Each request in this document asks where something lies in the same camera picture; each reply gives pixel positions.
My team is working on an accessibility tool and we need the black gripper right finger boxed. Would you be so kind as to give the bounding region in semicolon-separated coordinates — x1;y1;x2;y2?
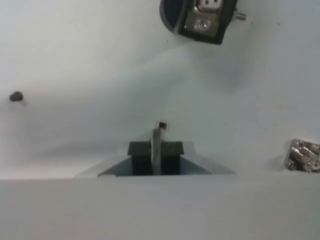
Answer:
161;140;237;176

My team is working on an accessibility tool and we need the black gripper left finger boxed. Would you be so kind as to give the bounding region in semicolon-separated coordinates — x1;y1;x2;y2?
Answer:
74;140;153;179

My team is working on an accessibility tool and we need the thin metal square peg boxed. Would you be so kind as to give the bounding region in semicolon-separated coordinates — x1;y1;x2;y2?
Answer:
149;125;164;176

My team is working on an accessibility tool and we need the white task board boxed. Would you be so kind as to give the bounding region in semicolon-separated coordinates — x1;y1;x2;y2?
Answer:
0;0;320;181

